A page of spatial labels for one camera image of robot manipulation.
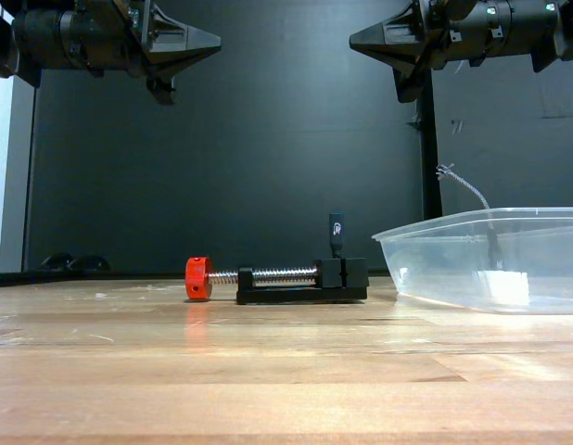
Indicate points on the black clamp with red knob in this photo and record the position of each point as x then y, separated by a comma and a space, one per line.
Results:
291, 294

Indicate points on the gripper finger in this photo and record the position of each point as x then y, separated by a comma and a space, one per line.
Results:
175, 62
398, 58
398, 34
175, 37

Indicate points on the clear plastic tub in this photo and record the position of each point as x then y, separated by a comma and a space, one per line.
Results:
407, 259

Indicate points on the black USB-C socket adapter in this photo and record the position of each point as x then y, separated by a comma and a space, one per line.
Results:
336, 229

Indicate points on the black frame corner bracket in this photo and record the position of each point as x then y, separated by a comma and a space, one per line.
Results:
89, 263
57, 262

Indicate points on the black frame post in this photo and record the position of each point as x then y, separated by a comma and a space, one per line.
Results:
430, 148

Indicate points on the black frame rail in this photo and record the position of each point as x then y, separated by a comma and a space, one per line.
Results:
82, 277

